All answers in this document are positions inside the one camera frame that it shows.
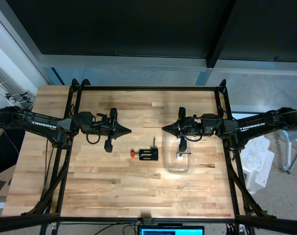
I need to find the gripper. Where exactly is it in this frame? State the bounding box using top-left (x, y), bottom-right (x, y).
top-left (97, 108), bottom-right (132, 153)
top-left (162, 106), bottom-right (200, 153)

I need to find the black vise with orange knob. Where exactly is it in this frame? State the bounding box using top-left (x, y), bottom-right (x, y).
top-left (130, 147), bottom-right (159, 162)

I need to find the clear plastic tub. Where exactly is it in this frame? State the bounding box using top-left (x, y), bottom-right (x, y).
top-left (164, 134), bottom-right (196, 176)

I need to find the white step block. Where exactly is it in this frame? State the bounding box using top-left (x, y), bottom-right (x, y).
top-left (240, 136), bottom-right (275, 195)

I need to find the laptop screen with blue edge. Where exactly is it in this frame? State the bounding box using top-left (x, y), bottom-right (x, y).
top-left (138, 225), bottom-right (205, 235)

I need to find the grey metal stand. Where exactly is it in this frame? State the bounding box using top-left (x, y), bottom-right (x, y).
top-left (277, 128), bottom-right (297, 175)

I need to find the black bin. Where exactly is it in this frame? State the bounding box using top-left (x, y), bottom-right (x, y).
top-left (0, 128), bottom-right (25, 173)

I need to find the cardboard box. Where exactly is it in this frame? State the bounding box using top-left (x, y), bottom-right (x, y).
top-left (0, 164), bottom-right (17, 196)

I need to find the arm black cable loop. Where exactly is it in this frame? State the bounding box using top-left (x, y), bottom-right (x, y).
top-left (179, 114), bottom-right (203, 142)
top-left (86, 112), bottom-right (109, 145)

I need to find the black metal frame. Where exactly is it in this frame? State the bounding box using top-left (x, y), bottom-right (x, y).
top-left (0, 77), bottom-right (297, 235)

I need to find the grey aluminium window frame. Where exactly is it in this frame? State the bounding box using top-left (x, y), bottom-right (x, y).
top-left (0, 0), bottom-right (297, 86)

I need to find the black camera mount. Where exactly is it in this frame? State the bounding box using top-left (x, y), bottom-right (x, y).
top-left (141, 212), bottom-right (153, 225)

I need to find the tangled cable bundle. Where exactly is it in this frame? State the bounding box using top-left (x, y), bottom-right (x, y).
top-left (5, 92), bottom-right (36, 105)

